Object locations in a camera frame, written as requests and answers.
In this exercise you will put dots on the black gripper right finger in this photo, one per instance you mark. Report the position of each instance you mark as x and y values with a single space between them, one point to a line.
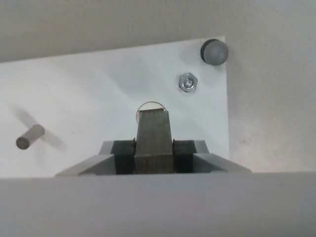
187 158

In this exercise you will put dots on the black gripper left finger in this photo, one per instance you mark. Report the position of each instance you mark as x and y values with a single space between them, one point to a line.
118 158

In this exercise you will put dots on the metal square peg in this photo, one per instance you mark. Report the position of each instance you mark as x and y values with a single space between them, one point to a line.
153 138

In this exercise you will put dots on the metal round peg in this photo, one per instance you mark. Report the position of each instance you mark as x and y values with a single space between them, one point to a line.
29 137

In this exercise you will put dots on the metal hex nut with screw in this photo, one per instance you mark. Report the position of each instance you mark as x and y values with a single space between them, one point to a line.
188 83

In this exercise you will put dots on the white task board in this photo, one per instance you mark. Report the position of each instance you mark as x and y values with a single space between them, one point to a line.
74 93

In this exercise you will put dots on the grey round-headed bolt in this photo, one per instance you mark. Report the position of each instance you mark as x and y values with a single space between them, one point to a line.
214 51

